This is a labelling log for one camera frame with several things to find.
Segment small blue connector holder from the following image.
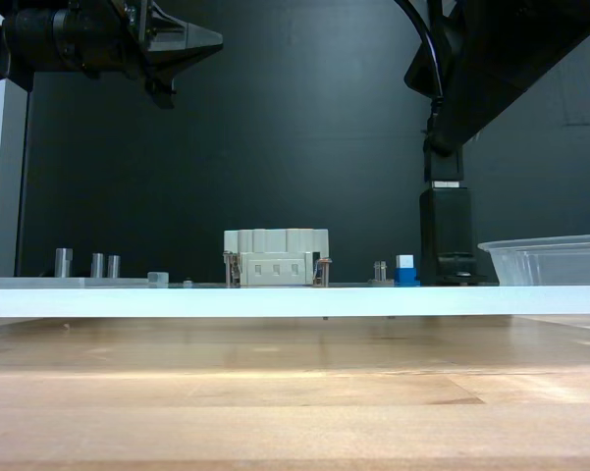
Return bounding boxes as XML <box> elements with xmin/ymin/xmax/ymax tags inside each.
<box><xmin>393</xmin><ymin>253</ymin><xmax>420</xmax><ymax>288</ymax></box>

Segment small silver metal connector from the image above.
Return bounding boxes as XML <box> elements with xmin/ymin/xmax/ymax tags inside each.
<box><xmin>369</xmin><ymin>259</ymin><xmax>395</xmax><ymax>287</ymax></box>

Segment clear plastic tub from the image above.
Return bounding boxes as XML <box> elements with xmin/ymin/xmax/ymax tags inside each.
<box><xmin>476</xmin><ymin>234</ymin><xmax>590</xmax><ymax>287</ymax></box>

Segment white plastic board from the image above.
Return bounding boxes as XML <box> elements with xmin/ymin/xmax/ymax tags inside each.
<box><xmin>0</xmin><ymin>285</ymin><xmax>590</xmax><ymax>320</ymax></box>

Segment black USB cable with plug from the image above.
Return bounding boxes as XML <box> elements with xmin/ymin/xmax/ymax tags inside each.
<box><xmin>396</xmin><ymin>0</ymin><xmax>463</xmax><ymax>190</ymax></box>

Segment grey metal plate with pegs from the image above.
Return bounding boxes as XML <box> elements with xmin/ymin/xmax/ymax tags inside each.
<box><xmin>0</xmin><ymin>247</ymin><xmax>171</xmax><ymax>290</ymax></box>

